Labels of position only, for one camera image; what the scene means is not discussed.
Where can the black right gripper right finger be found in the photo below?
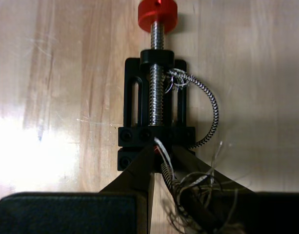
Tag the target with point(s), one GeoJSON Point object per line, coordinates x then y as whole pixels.
{"type": "Point", "coordinates": [273, 214]}

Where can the black vise with red knob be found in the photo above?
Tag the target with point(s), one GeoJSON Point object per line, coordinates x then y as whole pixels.
{"type": "Point", "coordinates": [132, 136]}

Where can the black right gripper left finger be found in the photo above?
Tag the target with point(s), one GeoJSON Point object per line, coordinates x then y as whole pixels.
{"type": "Point", "coordinates": [66, 214]}

